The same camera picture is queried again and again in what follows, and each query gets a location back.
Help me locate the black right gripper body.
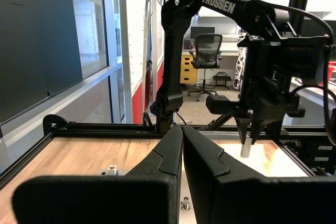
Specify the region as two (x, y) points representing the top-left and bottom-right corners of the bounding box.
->
(206, 77), (307, 124)

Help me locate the black mesh office chair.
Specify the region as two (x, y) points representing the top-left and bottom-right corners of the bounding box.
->
(187, 33), (224, 102)

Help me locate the white lattice structure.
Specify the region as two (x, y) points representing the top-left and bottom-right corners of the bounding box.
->
(233, 47), (249, 90)

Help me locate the blue white bracket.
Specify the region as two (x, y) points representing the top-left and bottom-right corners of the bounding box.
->
(99, 165), (119, 177)

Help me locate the silver metal bar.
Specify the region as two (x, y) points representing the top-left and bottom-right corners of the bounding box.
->
(240, 134), (252, 158)

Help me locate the black right camera cable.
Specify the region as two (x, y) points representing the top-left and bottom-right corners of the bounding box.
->
(290, 45), (336, 146)

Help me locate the white red partition panel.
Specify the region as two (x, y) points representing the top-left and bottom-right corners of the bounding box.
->
(148, 0), (165, 103)
(118, 0), (148, 124)

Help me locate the black desk monitor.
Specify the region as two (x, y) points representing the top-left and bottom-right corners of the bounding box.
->
(191, 26), (216, 44)

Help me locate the white desk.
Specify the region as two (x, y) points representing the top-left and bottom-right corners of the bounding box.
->
(288, 76), (336, 127)

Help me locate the black footrest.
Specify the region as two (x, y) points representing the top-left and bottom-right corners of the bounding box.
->
(212, 71), (233, 90)

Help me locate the black aluminium table frame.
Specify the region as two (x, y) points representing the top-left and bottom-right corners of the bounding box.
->
(0, 0), (336, 190)

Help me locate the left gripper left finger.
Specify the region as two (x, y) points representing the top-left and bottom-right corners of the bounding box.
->
(12, 125), (184, 224)

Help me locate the white wall shelf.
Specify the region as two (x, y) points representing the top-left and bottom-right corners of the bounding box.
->
(196, 15), (241, 36)

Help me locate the yellow drawer cabinet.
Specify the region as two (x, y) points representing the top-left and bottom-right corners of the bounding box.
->
(180, 55), (198, 85)

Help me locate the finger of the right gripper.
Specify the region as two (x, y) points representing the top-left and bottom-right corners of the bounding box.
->
(234, 111), (250, 145)
(250, 118), (275, 145)

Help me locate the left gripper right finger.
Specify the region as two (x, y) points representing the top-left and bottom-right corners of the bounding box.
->
(183, 125), (336, 224)

